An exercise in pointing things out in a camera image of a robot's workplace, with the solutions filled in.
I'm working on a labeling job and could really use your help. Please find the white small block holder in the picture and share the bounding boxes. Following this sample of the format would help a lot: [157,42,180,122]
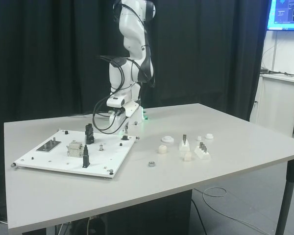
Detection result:
[182,151,194,163]

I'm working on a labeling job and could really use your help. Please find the white task board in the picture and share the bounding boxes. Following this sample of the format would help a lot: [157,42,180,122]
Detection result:
[11,129,140,181]

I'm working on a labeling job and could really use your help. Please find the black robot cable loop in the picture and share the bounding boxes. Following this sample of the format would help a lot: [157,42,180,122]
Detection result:
[92,92,121,135]

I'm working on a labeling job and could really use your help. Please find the dark grey table leg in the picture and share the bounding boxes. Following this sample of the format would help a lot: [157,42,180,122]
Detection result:
[277,156,294,235]

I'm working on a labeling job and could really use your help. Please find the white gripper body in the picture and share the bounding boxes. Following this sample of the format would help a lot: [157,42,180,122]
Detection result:
[108,107,132,133]

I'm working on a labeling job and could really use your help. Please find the black floor cable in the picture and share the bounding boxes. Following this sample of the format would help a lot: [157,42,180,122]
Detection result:
[190,198,213,235]

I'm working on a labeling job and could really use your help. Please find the white cabinet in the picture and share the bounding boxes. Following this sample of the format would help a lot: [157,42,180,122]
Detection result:
[249,72,294,142]

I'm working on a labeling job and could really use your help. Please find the black USB plug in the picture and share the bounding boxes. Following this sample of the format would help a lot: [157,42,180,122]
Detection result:
[82,144,90,169]

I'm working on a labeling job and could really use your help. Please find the black D-SUB plug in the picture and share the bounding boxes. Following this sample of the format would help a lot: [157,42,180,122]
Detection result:
[84,123,95,145]

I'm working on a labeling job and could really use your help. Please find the black curtains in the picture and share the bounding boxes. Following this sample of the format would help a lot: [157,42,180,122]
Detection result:
[0,0,272,222]

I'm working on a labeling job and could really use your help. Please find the white large gear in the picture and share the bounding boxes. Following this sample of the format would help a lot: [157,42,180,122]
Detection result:
[160,135,175,145]

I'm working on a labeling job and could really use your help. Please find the grey floor cable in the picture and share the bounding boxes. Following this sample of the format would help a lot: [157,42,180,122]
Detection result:
[201,187,288,222]

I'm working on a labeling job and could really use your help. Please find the white long peg holder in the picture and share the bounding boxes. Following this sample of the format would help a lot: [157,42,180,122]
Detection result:
[194,146,212,161]

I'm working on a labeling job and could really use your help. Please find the black box under table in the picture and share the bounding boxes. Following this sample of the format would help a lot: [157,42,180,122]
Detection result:
[97,188,193,235]

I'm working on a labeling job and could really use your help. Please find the blue screen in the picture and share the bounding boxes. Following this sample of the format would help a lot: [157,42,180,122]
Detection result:
[266,0,294,31]

